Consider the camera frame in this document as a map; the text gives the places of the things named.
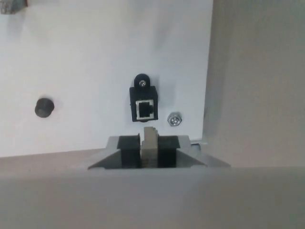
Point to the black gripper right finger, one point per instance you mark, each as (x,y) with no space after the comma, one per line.
(168,149)

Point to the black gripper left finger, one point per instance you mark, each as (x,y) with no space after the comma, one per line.
(128,148)

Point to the beige Ethernet plug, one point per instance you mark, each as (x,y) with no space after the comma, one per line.
(149,145)

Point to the white task board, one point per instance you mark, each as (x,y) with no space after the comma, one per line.
(95,59)

